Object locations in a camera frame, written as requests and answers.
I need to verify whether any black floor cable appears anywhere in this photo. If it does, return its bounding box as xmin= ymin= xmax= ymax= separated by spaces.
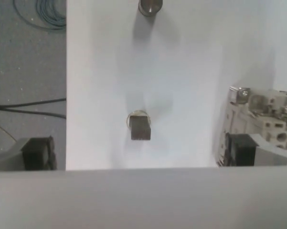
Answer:
xmin=0 ymin=97 xmax=66 ymax=109
xmin=0 ymin=106 xmax=66 ymax=119

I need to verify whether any white task board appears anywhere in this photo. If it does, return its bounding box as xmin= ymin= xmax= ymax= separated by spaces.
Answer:
xmin=65 ymin=0 xmax=287 ymax=171

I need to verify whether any metal square peg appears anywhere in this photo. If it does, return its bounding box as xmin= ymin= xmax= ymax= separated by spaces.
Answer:
xmin=127 ymin=109 xmax=152 ymax=141

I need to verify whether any metal round peg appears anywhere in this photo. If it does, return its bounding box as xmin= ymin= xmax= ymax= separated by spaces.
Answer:
xmin=138 ymin=0 xmax=163 ymax=17

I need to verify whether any teal coiled cable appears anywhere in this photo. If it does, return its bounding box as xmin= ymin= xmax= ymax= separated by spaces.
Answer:
xmin=13 ymin=0 xmax=66 ymax=31

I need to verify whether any beige metal connector block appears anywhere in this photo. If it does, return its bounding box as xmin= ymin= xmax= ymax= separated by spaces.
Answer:
xmin=216 ymin=84 xmax=287 ymax=165

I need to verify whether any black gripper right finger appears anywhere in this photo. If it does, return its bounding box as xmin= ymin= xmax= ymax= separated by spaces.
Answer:
xmin=223 ymin=133 xmax=287 ymax=167

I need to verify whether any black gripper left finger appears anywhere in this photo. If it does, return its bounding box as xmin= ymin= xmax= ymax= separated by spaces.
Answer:
xmin=0 ymin=135 xmax=57 ymax=171

